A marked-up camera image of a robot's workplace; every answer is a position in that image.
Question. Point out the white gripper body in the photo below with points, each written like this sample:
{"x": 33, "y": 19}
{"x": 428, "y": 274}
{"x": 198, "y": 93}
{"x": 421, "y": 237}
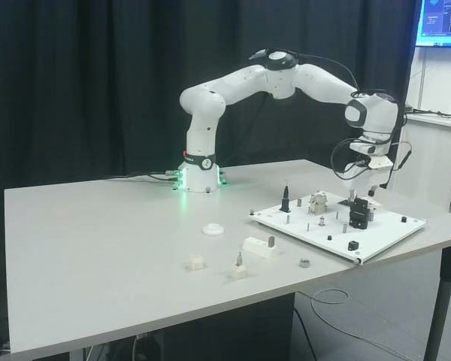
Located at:
{"x": 366, "y": 177}

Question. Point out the white large gear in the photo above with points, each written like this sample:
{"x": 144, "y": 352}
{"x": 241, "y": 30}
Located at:
{"x": 212, "y": 229}

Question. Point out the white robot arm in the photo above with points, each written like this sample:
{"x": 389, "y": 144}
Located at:
{"x": 203, "y": 131}

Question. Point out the black D-SUB plug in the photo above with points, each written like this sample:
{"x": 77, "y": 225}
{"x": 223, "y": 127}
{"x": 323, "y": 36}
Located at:
{"x": 359, "y": 214}

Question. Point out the metal BNC plug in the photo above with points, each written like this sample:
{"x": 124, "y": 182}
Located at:
{"x": 321, "y": 222}

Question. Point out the thin black rod red tag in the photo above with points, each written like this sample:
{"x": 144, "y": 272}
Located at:
{"x": 406, "y": 154}

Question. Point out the white task board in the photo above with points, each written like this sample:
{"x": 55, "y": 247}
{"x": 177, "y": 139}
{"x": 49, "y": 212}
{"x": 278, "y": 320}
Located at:
{"x": 308, "y": 237}

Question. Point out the white cabinet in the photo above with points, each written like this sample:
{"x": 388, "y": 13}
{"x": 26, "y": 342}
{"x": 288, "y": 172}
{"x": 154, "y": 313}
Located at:
{"x": 428, "y": 165}

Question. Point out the black waterproof plug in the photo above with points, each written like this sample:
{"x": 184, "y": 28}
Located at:
{"x": 285, "y": 201}

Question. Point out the metal bolt nut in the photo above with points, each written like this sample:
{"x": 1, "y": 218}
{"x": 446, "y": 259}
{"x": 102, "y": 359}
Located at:
{"x": 304, "y": 263}

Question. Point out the metal square peg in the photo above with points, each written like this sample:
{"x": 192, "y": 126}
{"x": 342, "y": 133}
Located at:
{"x": 271, "y": 242}

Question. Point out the long white peg holder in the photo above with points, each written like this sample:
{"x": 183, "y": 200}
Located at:
{"x": 255, "y": 248}

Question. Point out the metal round peg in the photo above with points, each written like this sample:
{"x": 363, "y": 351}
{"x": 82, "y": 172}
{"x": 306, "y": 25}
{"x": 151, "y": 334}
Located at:
{"x": 238, "y": 259}

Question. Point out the black table leg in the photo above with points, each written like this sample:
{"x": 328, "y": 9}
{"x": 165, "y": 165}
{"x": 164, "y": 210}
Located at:
{"x": 441, "y": 301}

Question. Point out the white round peg holder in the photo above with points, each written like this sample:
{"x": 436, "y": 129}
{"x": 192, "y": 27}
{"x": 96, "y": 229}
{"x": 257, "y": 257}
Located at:
{"x": 238, "y": 272}

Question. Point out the small white cube holder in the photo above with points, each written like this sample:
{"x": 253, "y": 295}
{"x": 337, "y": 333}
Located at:
{"x": 195, "y": 262}

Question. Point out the blue screen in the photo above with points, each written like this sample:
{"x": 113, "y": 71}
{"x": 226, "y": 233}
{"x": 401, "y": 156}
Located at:
{"x": 441, "y": 22}

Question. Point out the black curtains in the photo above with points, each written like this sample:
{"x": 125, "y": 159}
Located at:
{"x": 97, "y": 75}

